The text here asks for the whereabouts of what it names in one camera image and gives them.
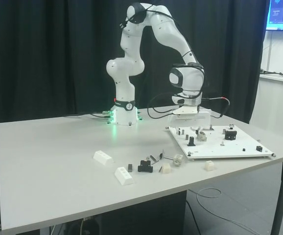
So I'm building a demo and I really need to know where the black table leg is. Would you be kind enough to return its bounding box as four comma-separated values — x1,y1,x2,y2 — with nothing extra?
270,160,283,235

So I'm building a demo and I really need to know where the white cabinet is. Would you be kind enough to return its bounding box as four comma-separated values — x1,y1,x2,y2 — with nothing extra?
256,70,283,142

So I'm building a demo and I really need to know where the black cabinet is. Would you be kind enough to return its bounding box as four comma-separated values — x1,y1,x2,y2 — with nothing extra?
92,188,189,235

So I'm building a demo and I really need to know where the white task board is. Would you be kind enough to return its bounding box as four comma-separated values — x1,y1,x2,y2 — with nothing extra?
165,123,277,161

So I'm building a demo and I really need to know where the beige rectangular plug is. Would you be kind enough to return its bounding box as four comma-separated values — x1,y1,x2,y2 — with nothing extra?
172,154,184,168

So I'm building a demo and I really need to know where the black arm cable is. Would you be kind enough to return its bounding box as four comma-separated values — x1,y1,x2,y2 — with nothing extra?
119,2,206,74

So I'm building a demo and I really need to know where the black curtain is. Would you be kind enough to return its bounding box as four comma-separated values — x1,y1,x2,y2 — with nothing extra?
0,0,271,222

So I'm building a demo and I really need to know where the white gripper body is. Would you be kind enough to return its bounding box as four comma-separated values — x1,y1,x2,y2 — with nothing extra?
167,109,212,129

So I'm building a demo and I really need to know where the white peg holder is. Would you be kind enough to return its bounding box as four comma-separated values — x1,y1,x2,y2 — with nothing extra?
93,150,115,166
114,166,137,186

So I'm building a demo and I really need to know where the base cable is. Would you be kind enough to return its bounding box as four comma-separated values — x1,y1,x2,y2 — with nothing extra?
67,111,113,118

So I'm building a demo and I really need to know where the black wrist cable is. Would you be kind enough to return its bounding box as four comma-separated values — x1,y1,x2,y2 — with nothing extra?
147,94,181,121

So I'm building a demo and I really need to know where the grey floor cable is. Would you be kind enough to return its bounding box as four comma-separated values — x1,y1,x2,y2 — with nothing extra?
196,188,278,225

